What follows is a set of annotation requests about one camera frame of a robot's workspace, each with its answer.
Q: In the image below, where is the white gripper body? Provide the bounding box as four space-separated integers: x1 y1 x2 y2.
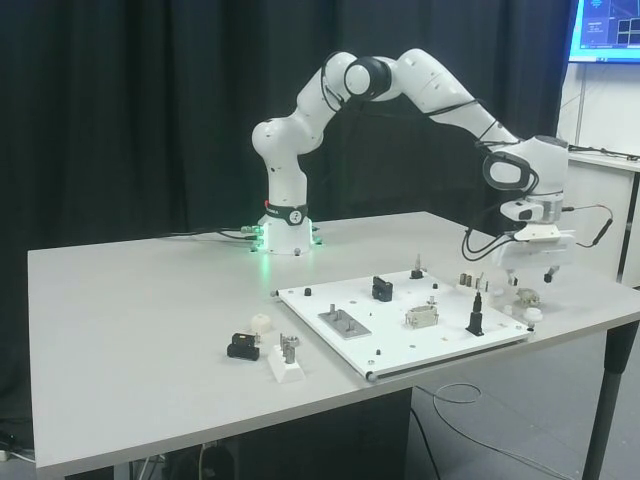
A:
492 232 577 274

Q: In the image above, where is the black USB plug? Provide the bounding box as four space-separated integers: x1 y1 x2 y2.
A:
464 291 487 337

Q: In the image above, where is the white task board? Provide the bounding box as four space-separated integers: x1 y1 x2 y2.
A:
269 267 537 384

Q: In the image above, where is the black Ethernet plug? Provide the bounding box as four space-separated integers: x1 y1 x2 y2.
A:
370 274 395 304

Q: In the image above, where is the dark table leg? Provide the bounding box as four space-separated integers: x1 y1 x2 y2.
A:
597 319 635 480

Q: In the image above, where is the blue screen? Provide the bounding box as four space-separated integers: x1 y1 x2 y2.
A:
568 0 640 65

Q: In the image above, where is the white peg holder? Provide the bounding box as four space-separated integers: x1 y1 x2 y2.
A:
267 352 307 385

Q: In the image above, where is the black D-SUB plug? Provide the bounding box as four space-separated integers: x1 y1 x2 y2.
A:
225 333 262 361

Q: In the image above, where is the black curtain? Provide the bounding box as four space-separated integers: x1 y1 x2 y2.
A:
0 0 571 451

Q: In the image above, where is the black camera cable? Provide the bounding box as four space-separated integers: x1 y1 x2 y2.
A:
462 207 519 262

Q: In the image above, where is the thin black rod on wire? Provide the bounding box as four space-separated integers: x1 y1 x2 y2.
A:
560 202 616 249

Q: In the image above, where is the grey floor cable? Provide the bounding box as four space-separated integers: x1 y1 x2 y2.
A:
412 382 617 480

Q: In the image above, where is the black base cable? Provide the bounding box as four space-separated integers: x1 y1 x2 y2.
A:
164 225 266 247

